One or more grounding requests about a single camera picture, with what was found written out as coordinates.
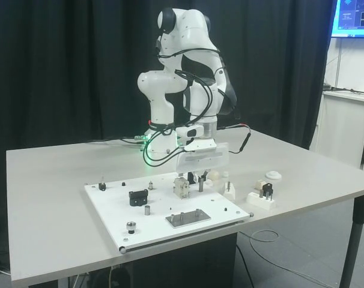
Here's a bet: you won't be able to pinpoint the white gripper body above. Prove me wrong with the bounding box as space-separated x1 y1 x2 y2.
175 143 230 175

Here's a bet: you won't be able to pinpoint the white square peg holder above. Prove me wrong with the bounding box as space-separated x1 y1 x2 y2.
220 179 237 201

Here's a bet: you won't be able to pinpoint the white round peg holder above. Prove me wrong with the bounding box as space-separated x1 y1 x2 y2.
246 191 278 212

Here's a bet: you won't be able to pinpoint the white large gear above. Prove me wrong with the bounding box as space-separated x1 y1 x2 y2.
265 170 284 182

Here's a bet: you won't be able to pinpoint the white task board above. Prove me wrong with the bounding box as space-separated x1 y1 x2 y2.
83 169 255 253

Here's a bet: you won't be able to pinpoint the white cabinet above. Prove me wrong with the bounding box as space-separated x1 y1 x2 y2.
314 88 364 173

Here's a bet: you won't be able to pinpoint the dark grey table leg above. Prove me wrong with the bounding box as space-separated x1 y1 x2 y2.
339 191 364 288

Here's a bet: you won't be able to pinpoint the black curtain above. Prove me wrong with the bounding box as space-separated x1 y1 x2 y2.
0 0 341 262

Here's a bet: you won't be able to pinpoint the blue screen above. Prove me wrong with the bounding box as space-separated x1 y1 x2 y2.
331 0 364 39

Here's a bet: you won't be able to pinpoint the thin black rod on wire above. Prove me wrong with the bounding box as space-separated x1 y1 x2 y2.
217 122 252 154

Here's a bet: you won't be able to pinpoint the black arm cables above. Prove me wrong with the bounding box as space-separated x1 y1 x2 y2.
142 37 240 167

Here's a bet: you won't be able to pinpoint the grey floor cable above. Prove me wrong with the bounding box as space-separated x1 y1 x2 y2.
249 229 294 288

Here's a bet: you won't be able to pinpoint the black base cables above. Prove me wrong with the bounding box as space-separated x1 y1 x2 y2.
91 136 148 151

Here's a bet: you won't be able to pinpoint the black floor cable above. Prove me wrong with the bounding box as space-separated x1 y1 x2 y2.
236 244 253 288

